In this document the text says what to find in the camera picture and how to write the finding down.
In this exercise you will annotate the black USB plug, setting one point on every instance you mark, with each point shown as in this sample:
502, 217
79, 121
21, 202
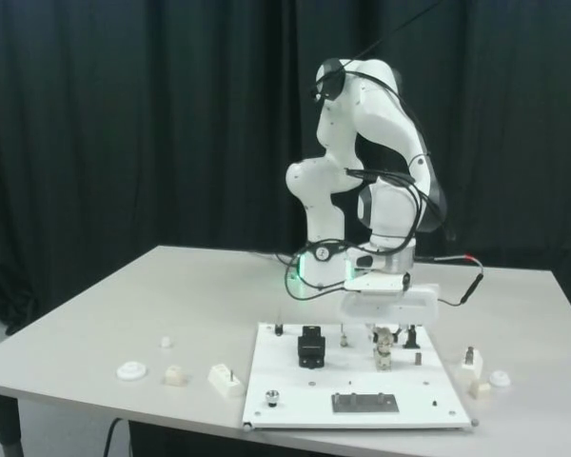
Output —
411, 339

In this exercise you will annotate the dark metal square peg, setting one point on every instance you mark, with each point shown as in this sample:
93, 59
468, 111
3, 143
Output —
418, 358

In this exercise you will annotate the small cream cube holder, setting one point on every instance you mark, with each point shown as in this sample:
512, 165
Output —
479, 388
176, 375

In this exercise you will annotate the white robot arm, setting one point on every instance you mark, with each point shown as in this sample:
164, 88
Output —
376, 119

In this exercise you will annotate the white task board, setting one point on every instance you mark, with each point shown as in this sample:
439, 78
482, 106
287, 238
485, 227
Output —
352, 381

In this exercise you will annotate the black D-SUB plug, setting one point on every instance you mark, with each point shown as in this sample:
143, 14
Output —
310, 350

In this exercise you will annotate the metal bolt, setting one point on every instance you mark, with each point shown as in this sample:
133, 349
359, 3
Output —
343, 340

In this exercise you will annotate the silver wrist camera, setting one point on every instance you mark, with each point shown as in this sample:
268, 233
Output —
406, 282

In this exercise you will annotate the black under-table cabinet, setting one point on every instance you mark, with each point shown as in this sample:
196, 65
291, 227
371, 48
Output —
185, 440

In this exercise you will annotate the white small gear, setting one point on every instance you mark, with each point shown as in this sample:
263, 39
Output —
166, 342

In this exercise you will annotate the white peg holder block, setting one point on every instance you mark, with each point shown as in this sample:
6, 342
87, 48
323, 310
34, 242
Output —
472, 370

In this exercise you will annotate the small black Ethernet plug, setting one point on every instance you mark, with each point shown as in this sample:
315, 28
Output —
279, 329

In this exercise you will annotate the black curtains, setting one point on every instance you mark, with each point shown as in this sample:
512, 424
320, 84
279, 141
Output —
124, 119

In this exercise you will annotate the long white peg holder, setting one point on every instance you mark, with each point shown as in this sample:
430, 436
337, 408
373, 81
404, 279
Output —
223, 384

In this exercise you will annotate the small white box dark window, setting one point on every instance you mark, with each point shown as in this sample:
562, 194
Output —
361, 261

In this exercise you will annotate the white medium gear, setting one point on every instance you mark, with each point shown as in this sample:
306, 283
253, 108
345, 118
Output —
498, 379

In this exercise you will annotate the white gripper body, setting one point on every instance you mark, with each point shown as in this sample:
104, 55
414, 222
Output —
390, 309

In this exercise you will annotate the metal BNC plug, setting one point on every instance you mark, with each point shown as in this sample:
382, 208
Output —
272, 397

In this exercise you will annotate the white large gear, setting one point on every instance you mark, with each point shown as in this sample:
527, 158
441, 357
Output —
131, 371

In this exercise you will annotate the black table leg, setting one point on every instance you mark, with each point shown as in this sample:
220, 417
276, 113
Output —
2, 423

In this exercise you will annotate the cream waterproof plug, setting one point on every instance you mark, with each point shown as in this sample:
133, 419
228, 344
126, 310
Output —
383, 339

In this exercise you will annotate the flat white mounting plate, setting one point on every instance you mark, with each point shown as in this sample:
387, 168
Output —
357, 285

